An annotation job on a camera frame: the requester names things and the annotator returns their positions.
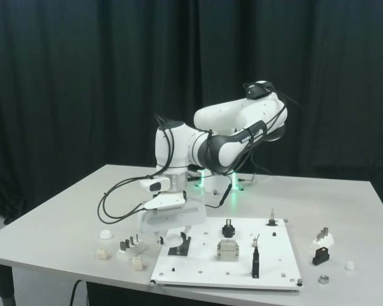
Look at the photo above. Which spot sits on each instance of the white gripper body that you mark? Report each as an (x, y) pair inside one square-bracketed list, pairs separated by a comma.
[(178, 216)]

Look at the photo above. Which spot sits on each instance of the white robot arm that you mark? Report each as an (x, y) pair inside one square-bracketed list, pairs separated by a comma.
[(210, 114)]

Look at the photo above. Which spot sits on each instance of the white medium gear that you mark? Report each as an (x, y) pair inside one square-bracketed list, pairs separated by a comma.
[(104, 234)]

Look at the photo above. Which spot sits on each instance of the white small gear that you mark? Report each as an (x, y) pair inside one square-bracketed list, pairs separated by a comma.
[(348, 265)]

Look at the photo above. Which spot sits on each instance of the white mounting plate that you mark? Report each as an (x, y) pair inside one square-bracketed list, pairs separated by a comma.
[(164, 202)]

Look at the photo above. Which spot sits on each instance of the cream cube holder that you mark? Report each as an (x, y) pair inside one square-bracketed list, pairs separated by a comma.
[(136, 264), (102, 254)]

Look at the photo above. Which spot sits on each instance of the white task board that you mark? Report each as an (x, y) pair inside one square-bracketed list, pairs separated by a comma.
[(204, 266)]

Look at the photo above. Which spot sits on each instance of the white four-peg holder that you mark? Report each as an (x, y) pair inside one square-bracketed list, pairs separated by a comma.
[(127, 254)]

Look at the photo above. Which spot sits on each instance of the black BNC plug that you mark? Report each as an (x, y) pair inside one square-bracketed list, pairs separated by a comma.
[(228, 230)]

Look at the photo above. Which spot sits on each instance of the thin black rod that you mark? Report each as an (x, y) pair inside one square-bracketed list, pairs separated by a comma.
[(226, 196)]

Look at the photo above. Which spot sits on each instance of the grey Ethernet plug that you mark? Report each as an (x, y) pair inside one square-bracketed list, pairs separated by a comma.
[(256, 241)]

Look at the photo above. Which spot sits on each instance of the black USB plug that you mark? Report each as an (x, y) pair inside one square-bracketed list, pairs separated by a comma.
[(255, 263)]

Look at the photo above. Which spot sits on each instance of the metal bolt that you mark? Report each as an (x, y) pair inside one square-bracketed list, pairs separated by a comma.
[(271, 216)]

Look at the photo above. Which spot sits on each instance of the white three-peg holder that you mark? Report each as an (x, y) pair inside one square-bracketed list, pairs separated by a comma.
[(320, 244)]

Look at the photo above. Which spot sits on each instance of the black D-SUB plug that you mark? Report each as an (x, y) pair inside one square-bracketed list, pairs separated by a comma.
[(320, 257)]

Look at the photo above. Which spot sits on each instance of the metal nut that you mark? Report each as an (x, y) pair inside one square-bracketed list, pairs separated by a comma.
[(324, 279)]

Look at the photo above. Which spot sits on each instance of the black table leg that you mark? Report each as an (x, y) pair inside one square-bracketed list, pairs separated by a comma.
[(1, 282)]

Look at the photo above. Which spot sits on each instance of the black curtains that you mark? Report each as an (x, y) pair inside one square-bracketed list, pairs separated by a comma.
[(51, 95)]

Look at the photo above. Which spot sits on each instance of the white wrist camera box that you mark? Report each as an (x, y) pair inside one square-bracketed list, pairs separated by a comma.
[(153, 185)]

